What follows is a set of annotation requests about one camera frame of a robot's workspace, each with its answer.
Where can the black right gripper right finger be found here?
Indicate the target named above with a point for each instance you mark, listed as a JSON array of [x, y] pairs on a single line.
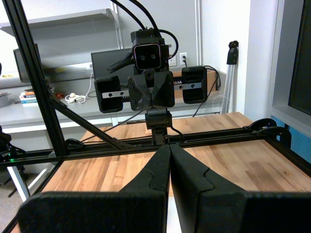
[[230, 213]]

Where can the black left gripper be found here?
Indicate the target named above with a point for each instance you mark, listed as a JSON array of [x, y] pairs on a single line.
[[108, 97]]

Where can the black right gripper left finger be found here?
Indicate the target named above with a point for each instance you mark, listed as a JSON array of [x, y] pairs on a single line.
[[109, 211]]

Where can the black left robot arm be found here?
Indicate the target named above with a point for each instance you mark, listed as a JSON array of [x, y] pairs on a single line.
[[158, 120]]

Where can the dark computer monitor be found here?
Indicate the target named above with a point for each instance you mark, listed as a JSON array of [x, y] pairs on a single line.
[[102, 65], [22, 65]]

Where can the grey desk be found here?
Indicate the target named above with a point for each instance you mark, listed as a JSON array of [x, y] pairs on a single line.
[[80, 108]]

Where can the black device green light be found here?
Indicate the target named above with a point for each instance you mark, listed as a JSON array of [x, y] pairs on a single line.
[[7, 145]]

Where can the stack of books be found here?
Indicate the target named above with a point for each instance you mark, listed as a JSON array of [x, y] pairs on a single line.
[[28, 99]]

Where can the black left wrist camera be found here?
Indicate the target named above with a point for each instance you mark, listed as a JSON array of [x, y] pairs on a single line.
[[147, 57]]

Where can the white wall outlet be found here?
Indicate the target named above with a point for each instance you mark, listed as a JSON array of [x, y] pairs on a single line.
[[184, 58], [173, 62]]

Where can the black aluminium frame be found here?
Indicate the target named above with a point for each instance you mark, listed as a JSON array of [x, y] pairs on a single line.
[[36, 72]]

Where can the white wall shelf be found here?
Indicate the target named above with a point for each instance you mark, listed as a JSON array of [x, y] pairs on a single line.
[[60, 19]]

